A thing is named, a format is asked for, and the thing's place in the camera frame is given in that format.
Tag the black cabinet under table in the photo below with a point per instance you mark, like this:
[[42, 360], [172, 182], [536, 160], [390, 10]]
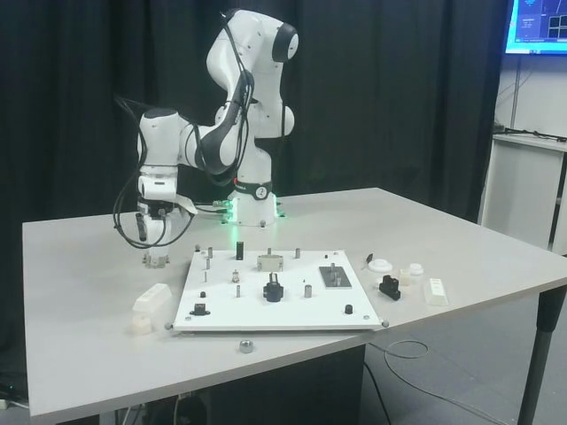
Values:
[[266, 389]]

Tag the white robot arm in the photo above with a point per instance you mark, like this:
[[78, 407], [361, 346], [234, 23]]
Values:
[[248, 88]]

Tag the black D-SUB plug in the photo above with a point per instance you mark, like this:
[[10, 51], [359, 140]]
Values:
[[390, 287]]

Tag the blue screen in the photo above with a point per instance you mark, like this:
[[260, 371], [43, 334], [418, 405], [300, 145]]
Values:
[[538, 26]]

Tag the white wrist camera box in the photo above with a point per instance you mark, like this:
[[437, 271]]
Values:
[[156, 188]]

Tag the white cabinet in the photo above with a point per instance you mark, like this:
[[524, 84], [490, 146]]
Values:
[[527, 190]]

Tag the white medium gear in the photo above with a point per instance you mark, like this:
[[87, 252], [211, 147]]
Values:
[[416, 268]]

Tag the metal nut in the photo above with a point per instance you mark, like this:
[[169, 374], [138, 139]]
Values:
[[246, 346]]

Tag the black USB plug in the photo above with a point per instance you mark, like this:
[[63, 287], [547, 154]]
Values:
[[241, 250]]

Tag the black curtain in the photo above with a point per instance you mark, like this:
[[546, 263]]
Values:
[[66, 88]]

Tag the metal BNC plug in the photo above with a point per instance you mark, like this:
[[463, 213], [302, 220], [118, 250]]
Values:
[[236, 277]]

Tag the white task board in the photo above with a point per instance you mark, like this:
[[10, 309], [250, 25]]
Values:
[[274, 316]]

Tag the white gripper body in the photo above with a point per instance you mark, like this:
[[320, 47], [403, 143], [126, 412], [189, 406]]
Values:
[[157, 237]]

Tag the white large gear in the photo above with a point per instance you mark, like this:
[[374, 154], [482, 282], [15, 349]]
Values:
[[381, 265]]

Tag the black table leg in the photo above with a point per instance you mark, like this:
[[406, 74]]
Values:
[[538, 354]]

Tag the grey waterproof plug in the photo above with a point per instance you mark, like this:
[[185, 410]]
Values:
[[156, 261]]

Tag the small white holder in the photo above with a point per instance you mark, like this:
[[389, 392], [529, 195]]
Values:
[[404, 276], [141, 324]]

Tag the white peg holder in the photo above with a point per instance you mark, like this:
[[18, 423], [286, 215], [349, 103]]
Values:
[[436, 292]]

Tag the long white holder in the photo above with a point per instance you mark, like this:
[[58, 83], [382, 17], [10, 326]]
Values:
[[153, 299]]

